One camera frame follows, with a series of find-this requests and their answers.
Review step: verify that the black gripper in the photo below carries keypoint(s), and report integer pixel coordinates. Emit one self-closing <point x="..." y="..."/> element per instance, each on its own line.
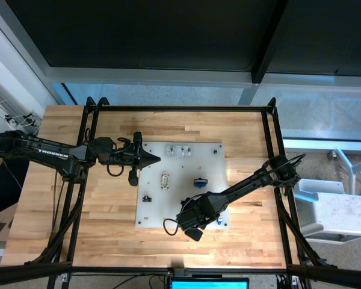
<point x="137" y="156"/>
<point x="192" y="218"/>

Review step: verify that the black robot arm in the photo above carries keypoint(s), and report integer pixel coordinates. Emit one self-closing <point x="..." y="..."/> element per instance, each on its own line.
<point x="52" y="153"/>
<point x="249" y="183"/>

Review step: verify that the small blue connector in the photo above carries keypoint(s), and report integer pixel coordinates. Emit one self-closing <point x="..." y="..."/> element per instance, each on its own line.
<point x="219" y="222"/>

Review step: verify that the clear metal bar block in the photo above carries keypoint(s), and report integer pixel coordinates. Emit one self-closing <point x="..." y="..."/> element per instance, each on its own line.
<point x="176" y="154"/>

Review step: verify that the grey connector housing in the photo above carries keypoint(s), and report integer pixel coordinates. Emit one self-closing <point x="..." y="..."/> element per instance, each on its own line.
<point x="165" y="182"/>

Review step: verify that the white board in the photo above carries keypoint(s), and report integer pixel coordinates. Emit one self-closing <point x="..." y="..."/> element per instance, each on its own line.
<point x="174" y="192"/>

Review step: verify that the blue and black connector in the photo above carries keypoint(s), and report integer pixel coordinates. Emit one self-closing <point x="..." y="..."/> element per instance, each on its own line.
<point x="200" y="182"/>

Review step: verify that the small black clamp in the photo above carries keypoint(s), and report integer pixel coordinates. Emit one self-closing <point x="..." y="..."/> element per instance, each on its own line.
<point x="146" y="198"/>

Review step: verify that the clear plastic tub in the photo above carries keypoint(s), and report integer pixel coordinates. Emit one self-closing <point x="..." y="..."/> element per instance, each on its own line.
<point x="240" y="171"/>

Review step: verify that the blue laptop screen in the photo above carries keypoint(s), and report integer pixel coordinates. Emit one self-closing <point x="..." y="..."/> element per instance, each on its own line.
<point x="207" y="284"/>

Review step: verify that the white step stool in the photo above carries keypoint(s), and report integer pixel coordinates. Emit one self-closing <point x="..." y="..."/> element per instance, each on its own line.
<point x="340" y="210"/>

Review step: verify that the brown cardboard box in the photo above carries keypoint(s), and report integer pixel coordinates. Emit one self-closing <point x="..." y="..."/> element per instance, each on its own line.
<point x="1" y="222"/>

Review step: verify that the black table-level camera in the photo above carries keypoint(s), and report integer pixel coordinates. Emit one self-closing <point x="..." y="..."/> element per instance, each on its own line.
<point x="178" y="271"/>

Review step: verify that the black metal frame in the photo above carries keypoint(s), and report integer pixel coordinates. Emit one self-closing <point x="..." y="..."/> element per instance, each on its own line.
<point x="228" y="268"/>

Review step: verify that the silver corner bracket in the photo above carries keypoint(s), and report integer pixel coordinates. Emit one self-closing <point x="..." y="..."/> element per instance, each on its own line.
<point x="294" y="280"/>
<point x="64" y="277"/>

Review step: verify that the white metal chair frame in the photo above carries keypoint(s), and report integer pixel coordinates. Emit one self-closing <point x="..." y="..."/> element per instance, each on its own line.
<point x="347" y="164"/>

